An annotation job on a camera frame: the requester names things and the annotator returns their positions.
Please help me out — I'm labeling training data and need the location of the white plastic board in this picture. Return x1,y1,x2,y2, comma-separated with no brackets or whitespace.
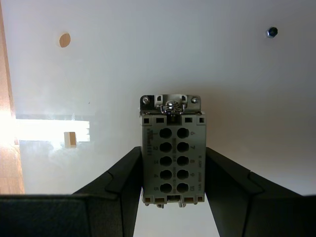
1,0,316,237

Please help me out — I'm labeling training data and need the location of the grey ten-pin connector insert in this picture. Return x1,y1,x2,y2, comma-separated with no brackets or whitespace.
137,94,207,209

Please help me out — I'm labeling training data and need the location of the black screw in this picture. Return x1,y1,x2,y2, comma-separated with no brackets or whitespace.
265,26,279,39

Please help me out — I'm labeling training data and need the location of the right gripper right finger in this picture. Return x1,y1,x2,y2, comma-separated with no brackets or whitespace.
205,147,316,237

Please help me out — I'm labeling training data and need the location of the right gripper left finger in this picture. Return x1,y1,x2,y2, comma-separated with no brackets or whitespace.
0,146,144,237

